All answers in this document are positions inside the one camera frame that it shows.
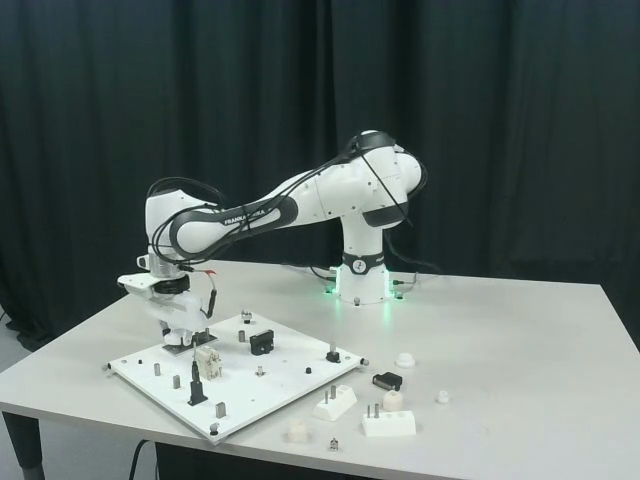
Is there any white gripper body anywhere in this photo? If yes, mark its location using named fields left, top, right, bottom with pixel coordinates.
left=148, top=291, right=205, bottom=326

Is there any black USB plug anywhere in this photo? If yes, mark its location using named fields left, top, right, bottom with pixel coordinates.
left=187, top=357, right=209, bottom=405

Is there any white task board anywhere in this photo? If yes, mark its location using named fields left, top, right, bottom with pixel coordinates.
left=97, top=309, right=370, bottom=442

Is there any black under-table panel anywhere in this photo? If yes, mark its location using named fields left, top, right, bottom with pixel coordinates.
left=154, top=439, right=351, bottom=480

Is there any white one-peg holder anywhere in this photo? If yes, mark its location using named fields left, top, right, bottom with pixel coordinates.
left=312, top=384, right=358, bottom=421

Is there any dark table leg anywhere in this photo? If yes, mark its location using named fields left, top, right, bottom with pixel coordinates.
left=2, top=412, right=39, bottom=480

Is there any black D-SUB plug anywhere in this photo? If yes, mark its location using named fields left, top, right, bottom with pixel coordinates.
left=370, top=370, right=402, bottom=392

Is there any black curtain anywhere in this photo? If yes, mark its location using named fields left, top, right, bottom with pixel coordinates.
left=0, top=0, right=640, bottom=346

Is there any white two-peg holder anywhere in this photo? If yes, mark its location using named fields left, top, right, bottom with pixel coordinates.
left=359, top=407, right=418, bottom=438

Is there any black hanging cable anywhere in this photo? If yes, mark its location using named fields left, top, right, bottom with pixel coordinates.
left=130, top=438, right=151, bottom=480

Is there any black base cable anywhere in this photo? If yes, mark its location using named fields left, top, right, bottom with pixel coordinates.
left=282, top=263, right=337, bottom=281

